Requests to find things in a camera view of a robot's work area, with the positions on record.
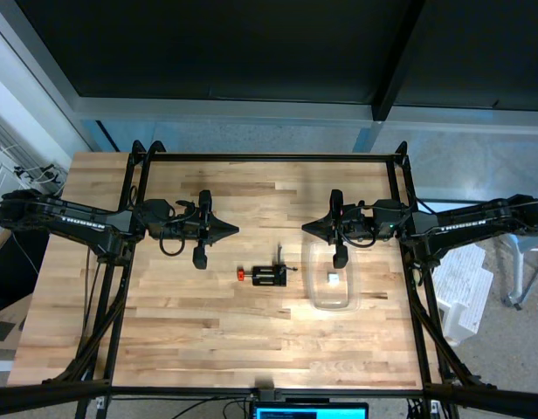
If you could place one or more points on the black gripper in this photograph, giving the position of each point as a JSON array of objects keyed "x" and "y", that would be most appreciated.
[
  {"x": 203, "y": 257},
  {"x": 340, "y": 257}
]

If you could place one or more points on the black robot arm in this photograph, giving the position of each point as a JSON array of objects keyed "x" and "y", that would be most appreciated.
[
  {"x": 463, "y": 225},
  {"x": 85, "y": 222}
]

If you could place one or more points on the small white block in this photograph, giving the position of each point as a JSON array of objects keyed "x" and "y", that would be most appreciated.
[{"x": 334, "y": 277}]

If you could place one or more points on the black vise with orange knob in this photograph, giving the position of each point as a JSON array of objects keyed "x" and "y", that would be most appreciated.
[{"x": 269, "y": 276}]

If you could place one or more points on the clear plastic tub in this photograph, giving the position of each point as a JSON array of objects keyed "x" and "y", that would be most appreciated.
[{"x": 334, "y": 303}]

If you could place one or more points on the white foam block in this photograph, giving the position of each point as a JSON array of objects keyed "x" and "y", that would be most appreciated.
[{"x": 465, "y": 283}]

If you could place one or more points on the laptop screen with blue edge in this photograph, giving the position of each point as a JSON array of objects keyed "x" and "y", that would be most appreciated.
[{"x": 308, "y": 412}]

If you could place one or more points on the grey metal stand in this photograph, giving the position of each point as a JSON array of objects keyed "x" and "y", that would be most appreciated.
[{"x": 518, "y": 270}]

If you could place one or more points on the brown cardboard sheet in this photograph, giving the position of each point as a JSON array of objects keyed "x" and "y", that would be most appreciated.
[{"x": 11, "y": 312}]

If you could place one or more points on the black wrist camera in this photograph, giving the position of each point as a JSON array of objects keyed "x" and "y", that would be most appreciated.
[
  {"x": 353, "y": 228},
  {"x": 189, "y": 228}
]

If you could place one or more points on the black aluminium frame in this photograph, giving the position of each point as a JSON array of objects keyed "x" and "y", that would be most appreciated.
[{"x": 269, "y": 157}]

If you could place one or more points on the black table-level camera box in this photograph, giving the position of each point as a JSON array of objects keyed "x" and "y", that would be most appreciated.
[{"x": 265, "y": 390}]

